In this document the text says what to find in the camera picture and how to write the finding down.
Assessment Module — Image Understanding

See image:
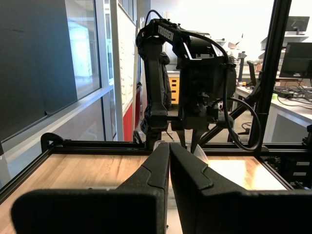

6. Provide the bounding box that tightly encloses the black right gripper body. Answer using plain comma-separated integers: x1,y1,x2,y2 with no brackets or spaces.
170,97,234,130

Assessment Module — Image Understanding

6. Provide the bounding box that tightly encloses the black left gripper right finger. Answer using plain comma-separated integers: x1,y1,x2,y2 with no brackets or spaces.
170,143,312,234

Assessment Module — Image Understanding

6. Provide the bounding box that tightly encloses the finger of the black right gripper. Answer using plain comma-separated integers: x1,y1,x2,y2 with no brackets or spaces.
176,129,187,147
192,129,202,154

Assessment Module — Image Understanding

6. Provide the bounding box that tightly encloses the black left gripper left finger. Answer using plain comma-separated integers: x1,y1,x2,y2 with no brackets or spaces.
11,142,170,234

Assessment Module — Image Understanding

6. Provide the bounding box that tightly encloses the clear plastic tub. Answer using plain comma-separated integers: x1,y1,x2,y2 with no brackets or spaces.
153,139,209,169

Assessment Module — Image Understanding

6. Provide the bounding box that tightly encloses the orange drawer cabinet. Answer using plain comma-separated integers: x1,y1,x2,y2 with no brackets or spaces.
169,77,181,105

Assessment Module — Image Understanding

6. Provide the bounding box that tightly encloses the black hanging coat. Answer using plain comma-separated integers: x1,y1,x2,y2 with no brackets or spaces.
159,51,173,112

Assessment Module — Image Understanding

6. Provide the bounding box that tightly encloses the red panel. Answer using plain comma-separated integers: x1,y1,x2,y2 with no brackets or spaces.
123,87,141,142

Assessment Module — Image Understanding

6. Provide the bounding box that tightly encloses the whiteboard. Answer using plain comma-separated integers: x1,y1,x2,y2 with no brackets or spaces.
117,2,137,115

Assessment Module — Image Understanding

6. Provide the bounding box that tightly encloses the white desk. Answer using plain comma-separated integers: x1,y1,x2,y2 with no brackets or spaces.
235,85,312,144

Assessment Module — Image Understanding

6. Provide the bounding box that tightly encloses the large black monitor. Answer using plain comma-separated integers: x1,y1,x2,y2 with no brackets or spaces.
279,42,312,79

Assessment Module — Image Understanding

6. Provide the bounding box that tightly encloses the small black monitor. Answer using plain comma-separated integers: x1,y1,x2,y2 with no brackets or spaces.
285,16,310,35

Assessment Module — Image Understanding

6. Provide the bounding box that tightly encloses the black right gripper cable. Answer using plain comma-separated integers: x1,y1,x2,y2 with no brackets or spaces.
211,97,262,151

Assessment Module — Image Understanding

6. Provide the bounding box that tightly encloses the black table frame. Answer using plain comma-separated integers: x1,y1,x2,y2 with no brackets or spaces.
0,0,312,205

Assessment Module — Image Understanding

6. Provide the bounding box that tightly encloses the black right elbow cable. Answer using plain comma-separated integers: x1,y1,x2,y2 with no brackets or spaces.
144,9,163,26

